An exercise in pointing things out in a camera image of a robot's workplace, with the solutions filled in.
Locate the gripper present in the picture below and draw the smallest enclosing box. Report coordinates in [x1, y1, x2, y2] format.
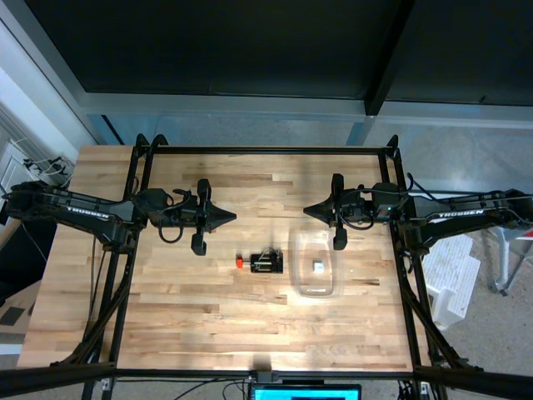
[190, 178, 238, 256]
[302, 173, 349, 252]

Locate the black vise with steel screw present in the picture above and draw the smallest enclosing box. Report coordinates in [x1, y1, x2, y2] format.
[243, 247, 286, 275]

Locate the clear plastic tub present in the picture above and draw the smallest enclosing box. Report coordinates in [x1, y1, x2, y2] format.
[290, 227, 344, 300]

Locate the white step stool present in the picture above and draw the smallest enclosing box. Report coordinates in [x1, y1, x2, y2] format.
[420, 237, 484, 333]

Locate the screen with blue edge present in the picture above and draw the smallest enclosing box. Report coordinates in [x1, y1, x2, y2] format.
[249, 383, 362, 400]

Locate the grey metal stand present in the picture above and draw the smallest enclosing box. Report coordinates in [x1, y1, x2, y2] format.
[485, 224, 533, 298]

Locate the cardboard box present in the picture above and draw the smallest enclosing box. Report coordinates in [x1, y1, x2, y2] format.
[0, 282, 42, 333]

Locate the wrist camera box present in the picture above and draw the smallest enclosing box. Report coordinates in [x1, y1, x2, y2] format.
[344, 197, 367, 222]
[177, 205, 199, 229]

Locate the black curved frame bracket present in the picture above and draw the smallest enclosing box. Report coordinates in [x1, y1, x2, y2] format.
[148, 133, 170, 158]
[132, 132, 147, 162]
[386, 133, 401, 162]

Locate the black wall post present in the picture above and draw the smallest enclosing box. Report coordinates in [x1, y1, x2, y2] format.
[364, 0, 417, 117]

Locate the black table-level camera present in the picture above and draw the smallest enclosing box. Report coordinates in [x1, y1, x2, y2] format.
[248, 367, 279, 383]

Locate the black and white cable tangle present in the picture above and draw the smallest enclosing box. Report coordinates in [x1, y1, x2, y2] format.
[20, 154, 72, 176]

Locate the black aluminium frame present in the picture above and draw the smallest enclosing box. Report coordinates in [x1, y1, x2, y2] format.
[0, 132, 533, 400]

